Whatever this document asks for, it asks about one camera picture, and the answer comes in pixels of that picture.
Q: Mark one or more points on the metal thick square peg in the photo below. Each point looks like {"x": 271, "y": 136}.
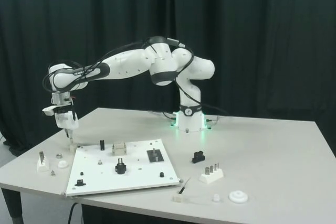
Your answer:
{"x": 211, "y": 169}

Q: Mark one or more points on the white single-slot plug holder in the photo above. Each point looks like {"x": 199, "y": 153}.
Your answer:
{"x": 43, "y": 167}

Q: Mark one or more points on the white four-hole peg holder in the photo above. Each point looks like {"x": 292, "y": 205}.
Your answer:
{"x": 211, "y": 178}

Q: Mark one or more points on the metal USB plug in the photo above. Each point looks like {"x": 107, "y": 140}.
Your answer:
{"x": 42, "y": 156}

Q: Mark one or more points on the clear Ethernet plug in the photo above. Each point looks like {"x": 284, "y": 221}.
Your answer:
{"x": 71, "y": 141}

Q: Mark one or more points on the black D-SUB plug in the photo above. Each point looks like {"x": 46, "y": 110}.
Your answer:
{"x": 198, "y": 157}

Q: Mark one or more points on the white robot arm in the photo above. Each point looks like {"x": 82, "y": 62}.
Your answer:
{"x": 126, "y": 64}

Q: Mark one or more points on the metal thin square peg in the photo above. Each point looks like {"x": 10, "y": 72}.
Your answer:
{"x": 215, "y": 168}

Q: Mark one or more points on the metal hex nut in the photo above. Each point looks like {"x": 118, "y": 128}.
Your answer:
{"x": 58, "y": 155}

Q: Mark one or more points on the dark table leg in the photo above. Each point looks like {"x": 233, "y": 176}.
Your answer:
{"x": 13, "y": 204}

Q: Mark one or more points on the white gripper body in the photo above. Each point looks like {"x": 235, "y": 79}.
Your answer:
{"x": 66, "y": 120}

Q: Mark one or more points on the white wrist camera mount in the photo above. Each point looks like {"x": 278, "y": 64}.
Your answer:
{"x": 49, "y": 110}

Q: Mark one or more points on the small white cube holder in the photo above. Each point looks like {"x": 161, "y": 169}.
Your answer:
{"x": 71, "y": 148}

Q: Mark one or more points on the white small gear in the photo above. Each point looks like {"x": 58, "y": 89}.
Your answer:
{"x": 215, "y": 198}

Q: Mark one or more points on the black curtain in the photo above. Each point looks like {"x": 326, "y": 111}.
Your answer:
{"x": 78, "y": 11}

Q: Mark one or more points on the white task board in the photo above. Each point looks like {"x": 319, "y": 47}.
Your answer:
{"x": 123, "y": 179}

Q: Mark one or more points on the metal thick round peg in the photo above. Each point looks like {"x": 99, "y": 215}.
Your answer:
{"x": 206, "y": 171}

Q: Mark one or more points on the thin black pointed plug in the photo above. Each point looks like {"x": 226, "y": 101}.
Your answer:
{"x": 183, "y": 186}

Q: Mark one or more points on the small white block holder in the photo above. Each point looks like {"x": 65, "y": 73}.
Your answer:
{"x": 178, "y": 199}

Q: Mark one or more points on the white medium gear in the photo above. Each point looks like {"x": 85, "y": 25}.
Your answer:
{"x": 62, "y": 164}

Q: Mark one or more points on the white large gear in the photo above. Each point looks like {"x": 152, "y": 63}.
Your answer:
{"x": 238, "y": 197}

